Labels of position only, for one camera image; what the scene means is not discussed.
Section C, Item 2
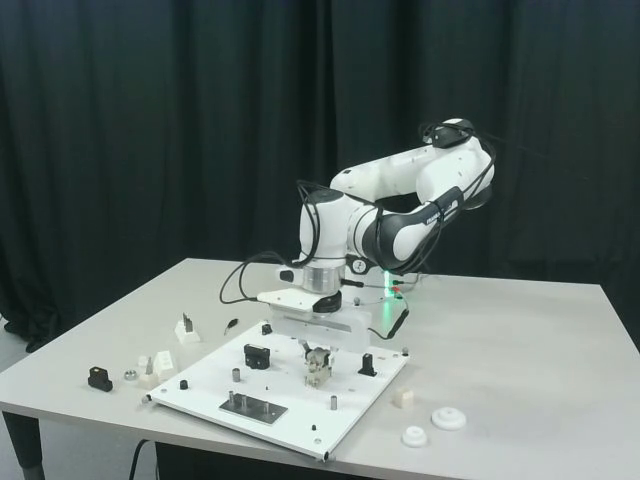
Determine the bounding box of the white large gear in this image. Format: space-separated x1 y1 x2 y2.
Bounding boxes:
430 406 467 432

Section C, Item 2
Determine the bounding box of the thin black rod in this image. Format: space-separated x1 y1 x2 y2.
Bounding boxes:
341 279 404 294

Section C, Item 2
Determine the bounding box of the black camera cable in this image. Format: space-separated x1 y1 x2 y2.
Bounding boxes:
219 178 331 304

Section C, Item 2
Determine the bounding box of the dark table leg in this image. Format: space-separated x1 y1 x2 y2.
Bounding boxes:
0 410 40 480

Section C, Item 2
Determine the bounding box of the white task board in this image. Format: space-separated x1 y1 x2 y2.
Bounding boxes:
147 319 412 462

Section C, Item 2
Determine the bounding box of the black D-SUB plug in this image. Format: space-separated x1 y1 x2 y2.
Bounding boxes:
87 366 114 393

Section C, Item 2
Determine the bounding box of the black coiled cable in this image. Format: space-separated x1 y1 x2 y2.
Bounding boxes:
367 294 410 342

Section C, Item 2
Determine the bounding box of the black curtain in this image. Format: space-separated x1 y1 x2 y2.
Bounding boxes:
0 0 640 354

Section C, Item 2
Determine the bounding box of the black floor cable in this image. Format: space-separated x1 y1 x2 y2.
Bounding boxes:
130 438 154 480

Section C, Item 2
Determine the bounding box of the white medium gear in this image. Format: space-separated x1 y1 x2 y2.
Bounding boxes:
400 424 431 447

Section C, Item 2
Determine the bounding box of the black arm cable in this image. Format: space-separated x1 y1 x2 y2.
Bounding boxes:
372 118 499 275

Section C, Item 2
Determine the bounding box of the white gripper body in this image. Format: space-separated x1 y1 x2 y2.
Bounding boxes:
267 307 374 352

